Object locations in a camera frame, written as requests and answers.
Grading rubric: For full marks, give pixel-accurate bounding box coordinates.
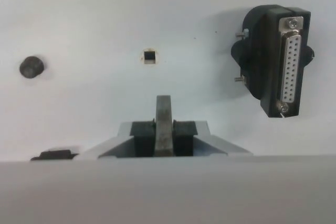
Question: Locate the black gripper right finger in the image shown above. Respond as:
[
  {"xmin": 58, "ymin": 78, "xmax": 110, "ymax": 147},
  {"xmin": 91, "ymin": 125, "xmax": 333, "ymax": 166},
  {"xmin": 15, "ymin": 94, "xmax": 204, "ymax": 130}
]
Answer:
[{"xmin": 172, "ymin": 119, "xmax": 253, "ymax": 158}]

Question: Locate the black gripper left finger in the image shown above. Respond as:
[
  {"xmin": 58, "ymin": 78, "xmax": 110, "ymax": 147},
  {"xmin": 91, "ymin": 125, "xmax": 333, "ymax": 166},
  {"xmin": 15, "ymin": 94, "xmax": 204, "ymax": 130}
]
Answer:
[{"xmin": 78, "ymin": 119, "xmax": 156, "ymax": 160}]

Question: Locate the metal square peg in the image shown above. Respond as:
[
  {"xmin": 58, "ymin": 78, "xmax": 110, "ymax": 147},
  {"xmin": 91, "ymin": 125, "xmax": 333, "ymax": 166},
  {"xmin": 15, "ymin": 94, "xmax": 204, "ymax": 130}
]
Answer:
[{"xmin": 154, "ymin": 95, "xmax": 174, "ymax": 158}]

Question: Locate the white task board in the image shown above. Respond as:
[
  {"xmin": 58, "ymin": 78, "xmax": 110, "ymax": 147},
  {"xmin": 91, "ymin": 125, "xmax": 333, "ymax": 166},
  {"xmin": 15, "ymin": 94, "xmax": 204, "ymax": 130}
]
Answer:
[{"xmin": 0, "ymin": 0, "xmax": 336, "ymax": 162}]

